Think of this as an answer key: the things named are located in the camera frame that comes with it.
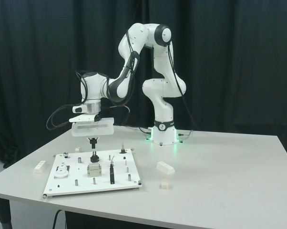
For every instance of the metal BNC plug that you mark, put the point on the metal BNC plug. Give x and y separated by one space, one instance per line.
66 155

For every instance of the white task board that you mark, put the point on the white task board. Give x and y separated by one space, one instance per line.
86 188

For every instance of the white small gear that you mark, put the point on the white small gear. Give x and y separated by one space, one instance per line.
62 167

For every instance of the black waterproof plug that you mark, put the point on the black waterproof plug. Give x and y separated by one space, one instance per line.
122 149

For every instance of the black curtain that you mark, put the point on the black curtain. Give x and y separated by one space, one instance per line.
38 59

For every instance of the black table leg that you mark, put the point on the black table leg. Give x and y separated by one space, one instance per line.
1 212

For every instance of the small white holder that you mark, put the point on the small white holder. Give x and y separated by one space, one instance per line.
165 185
77 149

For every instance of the white large gear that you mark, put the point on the white large gear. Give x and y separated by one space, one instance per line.
61 174

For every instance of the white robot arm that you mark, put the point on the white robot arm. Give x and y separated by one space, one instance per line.
161 112

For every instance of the long white holder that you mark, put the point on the long white holder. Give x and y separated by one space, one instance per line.
39 167
165 168

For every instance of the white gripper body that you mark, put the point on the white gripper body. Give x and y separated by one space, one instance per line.
93 130

